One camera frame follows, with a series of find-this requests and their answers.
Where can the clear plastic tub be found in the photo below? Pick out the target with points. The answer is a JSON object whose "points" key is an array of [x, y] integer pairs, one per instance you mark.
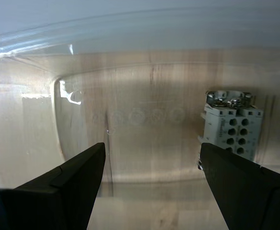
{"points": [[130, 107]]}

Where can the white mounting board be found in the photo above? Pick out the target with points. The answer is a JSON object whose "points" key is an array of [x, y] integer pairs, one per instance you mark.
{"points": [[226, 7]]}

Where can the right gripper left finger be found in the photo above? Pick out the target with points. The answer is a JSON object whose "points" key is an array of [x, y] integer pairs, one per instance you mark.
{"points": [[58, 203]]}

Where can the grey ten-hole connector insert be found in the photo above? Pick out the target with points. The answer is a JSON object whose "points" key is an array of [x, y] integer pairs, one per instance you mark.
{"points": [[216, 129]]}

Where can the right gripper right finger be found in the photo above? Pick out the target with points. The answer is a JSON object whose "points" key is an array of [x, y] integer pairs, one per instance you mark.
{"points": [[250, 203]]}

